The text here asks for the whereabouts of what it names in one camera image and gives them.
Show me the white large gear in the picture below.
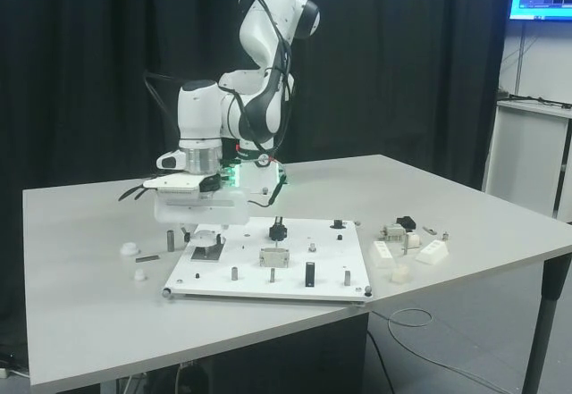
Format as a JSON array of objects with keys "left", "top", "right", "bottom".
[{"left": 190, "top": 229, "right": 223, "bottom": 250}]

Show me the black table leg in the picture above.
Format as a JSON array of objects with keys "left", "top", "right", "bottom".
[{"left": 521, "top": 257, "right": 566, "bottom": 394}]

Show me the grey floor cable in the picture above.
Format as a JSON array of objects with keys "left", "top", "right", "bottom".
[{"left": 368, "top": 306, "right": 528, "bottom": 394}]

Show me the white task board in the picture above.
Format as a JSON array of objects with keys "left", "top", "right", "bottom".
[{"left": 161, "top": 215, "right": 375, "bottom": 307}]

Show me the white cabinet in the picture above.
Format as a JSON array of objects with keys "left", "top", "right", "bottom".
[{"left": 482, "top": 94, "right": 572, "bottom": 226}]

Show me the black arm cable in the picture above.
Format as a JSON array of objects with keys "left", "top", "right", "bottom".
[{"left": 142, "top": 0, "right": 296, "bottom": 154}]

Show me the metal D-SUB plug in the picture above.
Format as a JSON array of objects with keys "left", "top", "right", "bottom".
[{"left": 379, "top": 223, "right": 406, "bottom": 245}]

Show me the thin black rod red tag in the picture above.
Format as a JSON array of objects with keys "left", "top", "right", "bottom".
[{"left": 249, "top": 155, "right": 288, "bottom": 208}]

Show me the black waterproof plug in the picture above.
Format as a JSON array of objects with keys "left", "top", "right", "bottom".
[{"left": 267, "top": 216, "right": 288, "bottom": 242}]

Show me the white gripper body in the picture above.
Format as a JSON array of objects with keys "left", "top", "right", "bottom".
[{"left": 154, "top": 188, "right": 249, "bottom": 227}]

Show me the black curtain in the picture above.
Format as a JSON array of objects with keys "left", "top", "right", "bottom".
[{"left": 0, "top": 0, "right": 519, "bottom": 323}]

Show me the white slanted holder with holes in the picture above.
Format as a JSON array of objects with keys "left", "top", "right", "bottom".
[
  {"left": 415, "top": 240, "right": 450, "bottom": 266},
  {"left": 370, "top": 240, "right": 396, "bottom": 271}
]

